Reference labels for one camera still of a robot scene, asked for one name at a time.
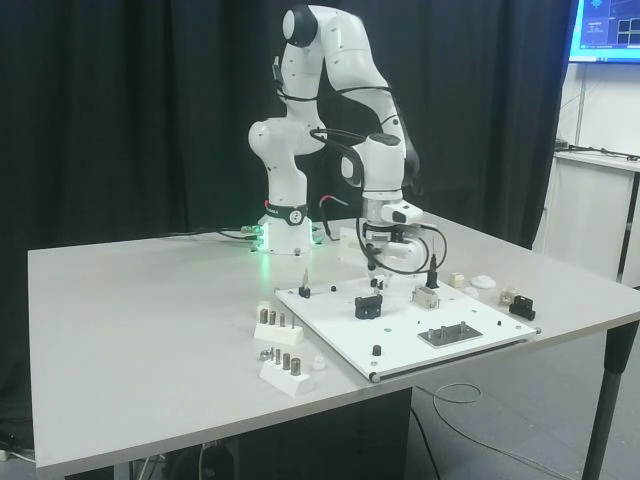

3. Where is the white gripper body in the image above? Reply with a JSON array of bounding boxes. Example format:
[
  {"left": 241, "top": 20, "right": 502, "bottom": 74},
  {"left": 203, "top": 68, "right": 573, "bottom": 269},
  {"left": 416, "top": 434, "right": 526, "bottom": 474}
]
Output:
[{"left": 338, "top": 225, "right": 432, "bottom": 275}]

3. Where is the white task board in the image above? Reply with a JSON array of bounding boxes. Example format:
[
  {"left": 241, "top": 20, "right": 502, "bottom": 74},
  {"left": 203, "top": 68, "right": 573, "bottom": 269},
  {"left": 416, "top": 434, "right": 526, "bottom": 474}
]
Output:
[{"left": 273, "top": 267, "right": 543, "bottom": 385}]

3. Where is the white square peg holder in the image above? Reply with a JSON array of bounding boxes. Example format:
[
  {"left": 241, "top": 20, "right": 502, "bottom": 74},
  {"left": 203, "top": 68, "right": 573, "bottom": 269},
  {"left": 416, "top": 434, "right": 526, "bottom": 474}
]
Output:
[{"left": 253, "top": 319, "right": 305, "bottom": 346}]

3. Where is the black D-SUB plug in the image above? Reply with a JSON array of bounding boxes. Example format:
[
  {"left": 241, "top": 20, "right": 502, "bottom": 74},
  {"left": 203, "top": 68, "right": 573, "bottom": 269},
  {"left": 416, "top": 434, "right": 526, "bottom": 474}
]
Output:
[{"left": 508, "top": 294, "right": 537, "bottom": 322}]

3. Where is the white round peg holder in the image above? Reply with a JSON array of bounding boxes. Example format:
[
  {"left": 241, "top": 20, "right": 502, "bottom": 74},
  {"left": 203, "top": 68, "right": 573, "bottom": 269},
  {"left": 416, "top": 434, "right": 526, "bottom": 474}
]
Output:
[{"left": 259, "top": 360, "right": 315, "bottom": 397}]

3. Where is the black under-table cabinet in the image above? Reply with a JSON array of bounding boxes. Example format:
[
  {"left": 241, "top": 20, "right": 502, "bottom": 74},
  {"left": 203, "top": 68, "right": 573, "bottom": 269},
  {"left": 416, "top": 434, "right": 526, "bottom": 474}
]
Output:
[{"left": 64, "top": 387, "right": 414, "bottom": 480}]

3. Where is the black table leg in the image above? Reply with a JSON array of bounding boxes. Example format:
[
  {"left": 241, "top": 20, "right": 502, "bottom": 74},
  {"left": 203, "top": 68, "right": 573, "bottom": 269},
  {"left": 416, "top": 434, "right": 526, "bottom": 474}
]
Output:
[{"left": 582, "top": 319, "right": 639, "bottom": 480}]

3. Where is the black curtain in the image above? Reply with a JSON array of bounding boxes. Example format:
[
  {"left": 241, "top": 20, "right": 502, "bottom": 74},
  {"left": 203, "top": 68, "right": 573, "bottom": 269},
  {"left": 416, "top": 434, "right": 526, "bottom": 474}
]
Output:
[{"left": 0, "top": 0, "right": 584, "bottom": 441}]

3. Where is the blue screen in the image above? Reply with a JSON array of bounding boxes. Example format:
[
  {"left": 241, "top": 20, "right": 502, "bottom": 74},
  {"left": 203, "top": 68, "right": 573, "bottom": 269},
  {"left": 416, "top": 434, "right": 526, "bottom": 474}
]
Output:
[{"left": 567, "top": 0, "right": 640, "bottom": 65}]

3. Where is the black camera cable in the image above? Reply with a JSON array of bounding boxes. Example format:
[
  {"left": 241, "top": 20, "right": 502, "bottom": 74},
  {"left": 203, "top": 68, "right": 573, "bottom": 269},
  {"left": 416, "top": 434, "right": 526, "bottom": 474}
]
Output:
[{"left": 355, "top": 214, "right": 449, "bottom": 274}]

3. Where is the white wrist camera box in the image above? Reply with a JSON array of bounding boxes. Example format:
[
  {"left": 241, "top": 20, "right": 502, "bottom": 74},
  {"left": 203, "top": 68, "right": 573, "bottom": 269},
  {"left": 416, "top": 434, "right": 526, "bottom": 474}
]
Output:
[{"left": 381, "top": 201, "right": 425, "bottom": 226}]

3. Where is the silver flange ring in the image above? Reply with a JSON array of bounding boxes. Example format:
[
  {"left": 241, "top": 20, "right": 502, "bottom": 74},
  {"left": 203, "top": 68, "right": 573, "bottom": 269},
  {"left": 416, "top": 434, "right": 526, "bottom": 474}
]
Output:
[{"left": 362, "top": 197, "right": 396, "bottom": 222}]

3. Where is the grey floor cable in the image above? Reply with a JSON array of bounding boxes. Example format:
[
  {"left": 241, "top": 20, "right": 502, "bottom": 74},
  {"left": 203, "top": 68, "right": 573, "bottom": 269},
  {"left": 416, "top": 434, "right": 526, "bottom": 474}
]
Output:
[{"left": 432, "top": 382, "right": 591, "bottom": 480}]

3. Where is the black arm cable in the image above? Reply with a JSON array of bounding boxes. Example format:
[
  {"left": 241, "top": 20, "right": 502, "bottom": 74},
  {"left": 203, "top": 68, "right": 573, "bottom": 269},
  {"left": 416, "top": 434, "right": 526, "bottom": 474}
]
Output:
[{"left": 272, "top": 59, "right": 421, "bottom": 199}]

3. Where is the black floor cable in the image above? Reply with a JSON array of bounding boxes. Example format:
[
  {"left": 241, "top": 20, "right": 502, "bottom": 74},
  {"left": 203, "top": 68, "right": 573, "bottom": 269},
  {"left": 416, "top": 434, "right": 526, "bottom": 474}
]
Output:
[{"left": 409, "top": 407, "right": 434, "bottom": 480}]

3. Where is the black base cable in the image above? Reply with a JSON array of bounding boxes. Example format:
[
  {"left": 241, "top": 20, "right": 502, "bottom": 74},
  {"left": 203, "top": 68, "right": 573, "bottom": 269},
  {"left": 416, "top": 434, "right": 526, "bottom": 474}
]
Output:
[{"left": 169, "top": 225, "right": 266, "bottom": 251}]

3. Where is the black tangled cable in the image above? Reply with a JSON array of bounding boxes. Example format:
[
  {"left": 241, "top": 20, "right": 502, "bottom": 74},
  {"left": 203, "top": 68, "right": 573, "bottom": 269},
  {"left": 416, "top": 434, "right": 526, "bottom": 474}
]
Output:
[{"left": 553, "top": 141, "right": 640, "bottom": 162}]

